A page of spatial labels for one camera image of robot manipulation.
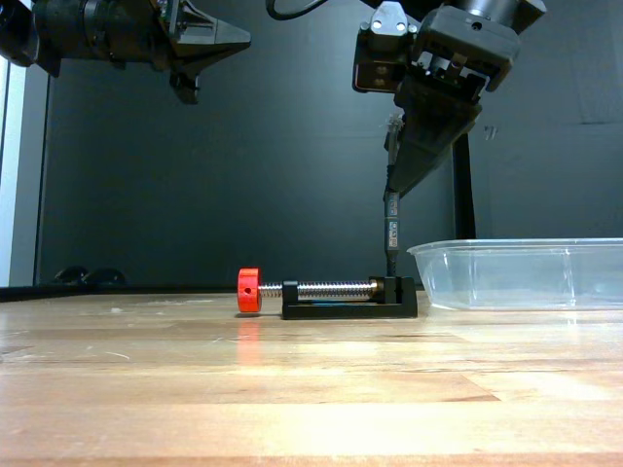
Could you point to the black clamp with red knob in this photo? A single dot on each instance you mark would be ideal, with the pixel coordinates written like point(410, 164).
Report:
point(340, 306)

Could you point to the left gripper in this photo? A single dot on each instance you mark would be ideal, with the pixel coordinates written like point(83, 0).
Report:
point(126, 34)

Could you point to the clear plastic container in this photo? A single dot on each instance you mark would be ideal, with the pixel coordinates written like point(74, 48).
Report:
point(511, 277)

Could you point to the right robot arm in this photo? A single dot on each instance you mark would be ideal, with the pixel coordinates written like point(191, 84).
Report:
point(496, 10)

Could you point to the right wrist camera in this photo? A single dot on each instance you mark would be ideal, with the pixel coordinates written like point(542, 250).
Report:
point(379, 58)

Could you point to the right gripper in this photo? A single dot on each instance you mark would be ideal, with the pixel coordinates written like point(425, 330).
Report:
point(467, 48)

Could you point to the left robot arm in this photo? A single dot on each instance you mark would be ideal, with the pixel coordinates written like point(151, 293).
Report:
point(24, 29)

